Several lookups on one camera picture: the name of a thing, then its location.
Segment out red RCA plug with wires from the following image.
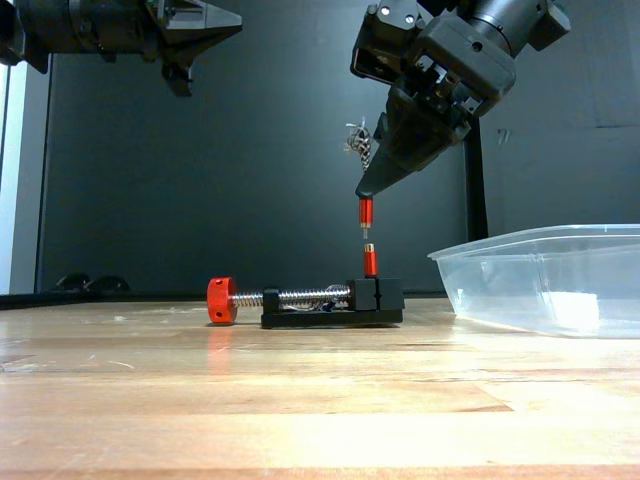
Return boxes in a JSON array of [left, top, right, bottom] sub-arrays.
[[343, 115, 376, 241]]

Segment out black clamp with red knob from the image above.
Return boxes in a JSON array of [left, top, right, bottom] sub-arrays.
[[207, 276, 405, 330]]

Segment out clear plastic tub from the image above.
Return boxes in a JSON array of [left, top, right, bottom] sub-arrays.
[[427, 223, 640, 340]]

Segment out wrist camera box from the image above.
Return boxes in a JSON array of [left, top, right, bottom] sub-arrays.
[[349, 2, 431, 84]]

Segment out red RCA socket with wires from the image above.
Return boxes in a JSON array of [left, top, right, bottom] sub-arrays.
[[299, 243, 380, 315]]

